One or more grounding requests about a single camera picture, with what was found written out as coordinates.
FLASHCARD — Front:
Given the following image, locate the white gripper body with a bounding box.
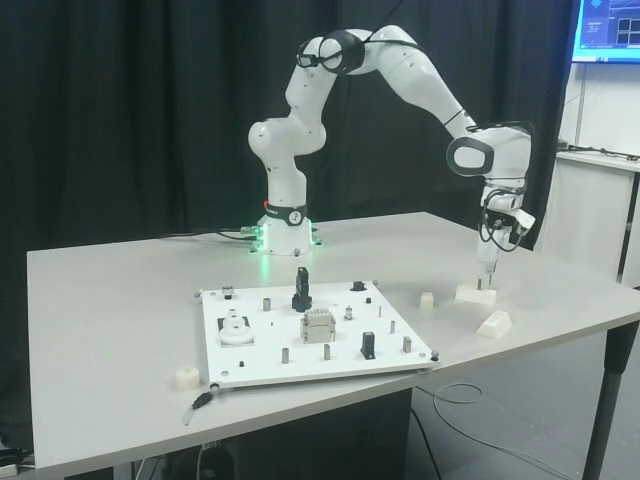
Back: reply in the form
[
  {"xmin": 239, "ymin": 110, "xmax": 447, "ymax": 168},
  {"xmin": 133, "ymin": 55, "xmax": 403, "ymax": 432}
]
[{"xmin": 475, "ymin": 230, "xmax": 503, "ymax": 266}]

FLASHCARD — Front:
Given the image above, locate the white peg holder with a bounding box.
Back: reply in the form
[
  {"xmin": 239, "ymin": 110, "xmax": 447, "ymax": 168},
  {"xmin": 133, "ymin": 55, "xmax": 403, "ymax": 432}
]
[
  {"xmin": 474, "ymin": 309, "xmax": 512, "ymax": 339},
  {"xmin": 454, "ymin": 282, "xmax": 498, "ymax": 305}
]

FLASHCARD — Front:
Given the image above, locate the white cabinet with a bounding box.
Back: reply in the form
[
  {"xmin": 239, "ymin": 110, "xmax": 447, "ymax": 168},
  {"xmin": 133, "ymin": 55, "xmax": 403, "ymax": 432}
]
[{"xmin": 537, "ymin": 149, "xmax": 640, "ymax": 289}]

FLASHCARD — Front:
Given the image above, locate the black table leg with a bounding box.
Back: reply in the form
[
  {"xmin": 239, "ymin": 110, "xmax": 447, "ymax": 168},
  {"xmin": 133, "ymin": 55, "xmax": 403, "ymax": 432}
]
[{"xmin": 582, "ymin": 322, "xmax": 636, "ymax": 480}]

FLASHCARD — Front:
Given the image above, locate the beige metal connector block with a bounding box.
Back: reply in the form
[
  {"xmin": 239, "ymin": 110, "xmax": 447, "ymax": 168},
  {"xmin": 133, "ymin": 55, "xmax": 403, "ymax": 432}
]
[{"xmin": 298, "ymin": 310, "xmax": 335, "ymax": 346}]

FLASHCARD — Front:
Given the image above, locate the black D-SUB plug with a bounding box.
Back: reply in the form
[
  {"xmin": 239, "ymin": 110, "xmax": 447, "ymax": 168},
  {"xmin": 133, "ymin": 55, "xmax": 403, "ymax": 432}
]
[{"xmin": 291, "ymin": 266, "xmax": 314, "ymax": 311}]

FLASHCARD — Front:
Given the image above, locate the white task board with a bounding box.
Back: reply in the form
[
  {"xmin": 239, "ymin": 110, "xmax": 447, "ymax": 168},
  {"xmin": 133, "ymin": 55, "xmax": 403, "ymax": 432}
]
[{"xmin": 189, "ymin": 278, "xmax": 442, "ymax": 396}]

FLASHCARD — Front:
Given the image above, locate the blue screen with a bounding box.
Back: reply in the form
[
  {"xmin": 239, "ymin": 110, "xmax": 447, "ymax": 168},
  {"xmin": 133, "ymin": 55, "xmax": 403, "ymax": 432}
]
[{"xmin": 569, "ymin": 0, "xmax": 640, "ymax": 65}]

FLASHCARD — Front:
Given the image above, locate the white large gear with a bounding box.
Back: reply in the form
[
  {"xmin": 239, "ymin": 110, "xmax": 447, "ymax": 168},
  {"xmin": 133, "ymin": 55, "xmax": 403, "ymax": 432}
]
[{"xmin": 221, "ymin": 325, "xmax": 252, "ymax": 348}]

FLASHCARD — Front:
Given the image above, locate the white round holder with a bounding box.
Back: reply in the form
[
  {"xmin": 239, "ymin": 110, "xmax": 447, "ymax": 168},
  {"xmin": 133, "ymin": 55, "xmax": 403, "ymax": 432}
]
[{"xmin": 174, "ymin": 366, "xmax": 200, "ymax": 390}]

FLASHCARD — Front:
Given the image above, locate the black curtain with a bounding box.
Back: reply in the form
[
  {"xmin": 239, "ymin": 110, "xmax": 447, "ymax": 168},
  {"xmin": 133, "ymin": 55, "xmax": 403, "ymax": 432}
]
[{"xmin": 0, "ymin": 0, "xmax": 584, "ymax": 451}]

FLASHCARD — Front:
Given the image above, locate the grey floor cable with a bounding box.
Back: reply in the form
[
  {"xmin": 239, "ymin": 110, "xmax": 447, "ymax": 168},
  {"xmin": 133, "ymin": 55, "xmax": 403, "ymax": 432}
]
[{"xmin": 414, "ymin": 382, "xmax": 596, "ymax": 480}]

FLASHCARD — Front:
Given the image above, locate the thin black cable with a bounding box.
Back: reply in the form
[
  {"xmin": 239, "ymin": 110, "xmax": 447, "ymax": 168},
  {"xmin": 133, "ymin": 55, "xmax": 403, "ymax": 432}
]
[{"xmin": 557, "ymin": 142, "xmax": 640, "ymax": 162}]

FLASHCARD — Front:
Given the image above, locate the black floor cable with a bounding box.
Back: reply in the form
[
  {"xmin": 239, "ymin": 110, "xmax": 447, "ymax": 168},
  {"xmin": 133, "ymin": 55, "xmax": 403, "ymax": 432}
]
[{"xmin": 409, "ymin": 407, "xmax": 439, "ymax": 480}]

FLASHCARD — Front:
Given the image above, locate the black base cable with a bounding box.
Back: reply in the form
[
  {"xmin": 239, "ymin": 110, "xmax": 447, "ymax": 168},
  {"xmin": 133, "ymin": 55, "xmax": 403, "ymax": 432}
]
[{"xmin": 172, "ymin": 227, "xmax": 261, "ymax": 244}]

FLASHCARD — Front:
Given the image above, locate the black plug with cable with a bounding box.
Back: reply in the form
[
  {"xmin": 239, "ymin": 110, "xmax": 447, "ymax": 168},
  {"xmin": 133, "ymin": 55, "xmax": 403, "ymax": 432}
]
[{"xmin": 182, "ymin": 392, "xmax": 214, "ymax": 426}]

